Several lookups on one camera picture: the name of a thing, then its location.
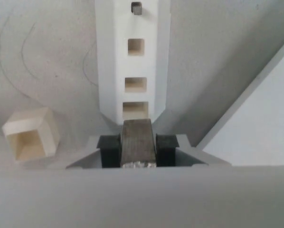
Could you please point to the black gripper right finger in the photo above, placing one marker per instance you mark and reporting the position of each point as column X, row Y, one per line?
column 166, row 148

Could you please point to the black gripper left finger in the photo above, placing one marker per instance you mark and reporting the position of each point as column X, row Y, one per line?
column 108, row 148

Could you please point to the white peg holder with holes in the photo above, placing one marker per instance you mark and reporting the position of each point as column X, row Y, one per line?
column 136, row 66

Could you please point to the small metal square peg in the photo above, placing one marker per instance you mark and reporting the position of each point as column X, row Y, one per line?
column 136, row 8

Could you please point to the small white cube holder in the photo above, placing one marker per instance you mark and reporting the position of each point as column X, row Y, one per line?
column 30, row 135

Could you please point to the white task board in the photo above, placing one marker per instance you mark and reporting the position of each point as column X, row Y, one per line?
column 256, row 118

